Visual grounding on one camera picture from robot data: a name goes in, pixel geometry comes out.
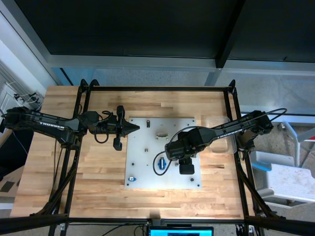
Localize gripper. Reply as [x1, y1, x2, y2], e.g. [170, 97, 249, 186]
[94, 105, 140, 151]
[164, 139, 197, 176]

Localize clear plastic container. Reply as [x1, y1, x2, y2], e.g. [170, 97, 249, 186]
[205, 115, 237, 155]

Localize blue round holder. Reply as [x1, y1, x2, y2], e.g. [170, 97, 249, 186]
[156, 157, 168, 171]

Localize white board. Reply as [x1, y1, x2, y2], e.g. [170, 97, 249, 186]
[124, 117, 203, 190]

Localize blue-edged screen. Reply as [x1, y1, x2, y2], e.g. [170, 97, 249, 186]
[147, 226, 214, 236]

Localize white step stool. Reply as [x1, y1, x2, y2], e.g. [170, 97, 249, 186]
[250, 118, 315, 209]

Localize cardboard box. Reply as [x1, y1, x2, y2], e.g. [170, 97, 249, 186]
[0, 166, 25, 197]

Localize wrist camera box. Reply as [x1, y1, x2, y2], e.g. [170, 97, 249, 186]
[78, 111, 101, 127]

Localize black metal frame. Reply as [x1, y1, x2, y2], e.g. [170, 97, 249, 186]
[0, 78, 315, 236]

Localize tangle of room cables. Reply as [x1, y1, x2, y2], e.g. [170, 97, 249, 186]
[13, 92, 45, 110]

